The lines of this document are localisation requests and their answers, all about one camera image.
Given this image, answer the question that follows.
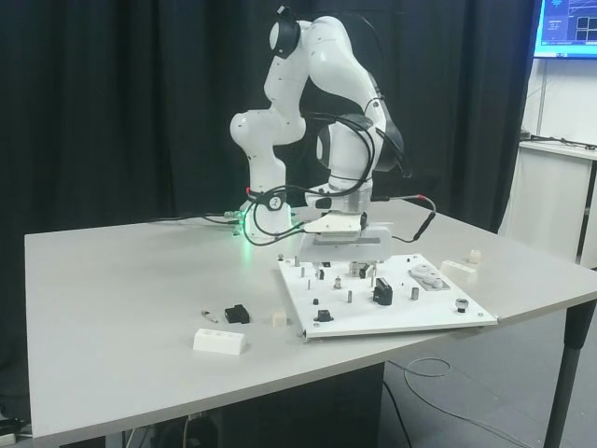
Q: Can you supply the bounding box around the white block holder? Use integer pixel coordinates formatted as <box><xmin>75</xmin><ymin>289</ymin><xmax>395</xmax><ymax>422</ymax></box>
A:
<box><xmin>439</xmin><ymin>258</ymin><xmax>479</xmax><ymax>283</ymax></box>

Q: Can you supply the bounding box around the white task board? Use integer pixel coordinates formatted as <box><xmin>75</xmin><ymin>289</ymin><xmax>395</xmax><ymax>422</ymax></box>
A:
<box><xmin>276</xmin><ymin>252</ymin><xmax>500</xmax><ymax>342</ymax></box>

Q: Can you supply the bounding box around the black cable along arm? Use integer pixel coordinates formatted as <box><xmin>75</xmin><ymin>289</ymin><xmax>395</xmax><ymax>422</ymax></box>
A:
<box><xmin>301</xmin><ymin>95</ymin><xmax>414</xmax><ymax>179</ymax></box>

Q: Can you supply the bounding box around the long white holder with round holes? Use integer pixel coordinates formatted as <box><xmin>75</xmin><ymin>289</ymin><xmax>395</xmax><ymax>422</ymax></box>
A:
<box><xmin>192</xmin><ymin>327</ymin><xmax>249</xmax><ymax>359</ymax></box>

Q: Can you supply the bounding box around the white cabinet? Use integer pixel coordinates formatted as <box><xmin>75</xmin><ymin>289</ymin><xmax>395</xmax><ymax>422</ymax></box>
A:
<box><xmin>514</xmin><ymin>138</ymin><xmax>597</xmax><ymax>271</ymax></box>

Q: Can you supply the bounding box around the black cable on table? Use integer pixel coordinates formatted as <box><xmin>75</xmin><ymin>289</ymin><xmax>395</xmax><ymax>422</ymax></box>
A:
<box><xmin>158</xmin><ymin>211</ymin><xmax>244</xmax><ymax>231</ymax></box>

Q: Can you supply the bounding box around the grey cable on floor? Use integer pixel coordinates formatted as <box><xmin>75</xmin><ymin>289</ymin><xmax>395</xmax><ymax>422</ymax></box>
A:
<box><xmin>402</xmin><ymin>357</ymin><xmax>517</xmax><ymax>448</ymax></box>

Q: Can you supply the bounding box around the grey table leg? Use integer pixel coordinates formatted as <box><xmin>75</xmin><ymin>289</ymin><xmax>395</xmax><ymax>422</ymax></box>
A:
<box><xmin>542</xmin><ymin>298</ymin><xmax>587</xmax><ymax>448</ymax></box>

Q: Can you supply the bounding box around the black curtain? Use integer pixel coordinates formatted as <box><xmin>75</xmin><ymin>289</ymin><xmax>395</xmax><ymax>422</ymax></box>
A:
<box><xmin>0</xmin><ymin>0</ymin><xmax>547</xmax><ymax>300</ymax></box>

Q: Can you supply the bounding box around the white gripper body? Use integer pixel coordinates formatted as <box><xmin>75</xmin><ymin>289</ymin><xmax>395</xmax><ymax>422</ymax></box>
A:
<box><xmin>298</xmin><ymin>224</ymin><xmax>395</xmax><ymax>264</ymax></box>

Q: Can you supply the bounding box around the blue screen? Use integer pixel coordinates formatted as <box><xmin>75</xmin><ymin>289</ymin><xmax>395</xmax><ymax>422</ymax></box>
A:
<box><xmin>533</xmin><ymin>0</ymin><xmax>597</xmax><ymax>61</ymax></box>

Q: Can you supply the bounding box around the black looped cable with tag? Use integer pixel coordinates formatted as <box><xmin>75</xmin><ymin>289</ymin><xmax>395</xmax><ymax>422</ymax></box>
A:
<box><xmin>245</xmin><ymin>184</ymin><xmax>328</xmax><ymax>246</ymax></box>

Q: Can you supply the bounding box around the black D-SUB plug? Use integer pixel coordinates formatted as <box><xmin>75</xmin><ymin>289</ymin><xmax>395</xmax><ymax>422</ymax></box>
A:
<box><xmin>223</xmin><ymin>303</ymin><xmax>252</xmax><ymax>325</ymax></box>

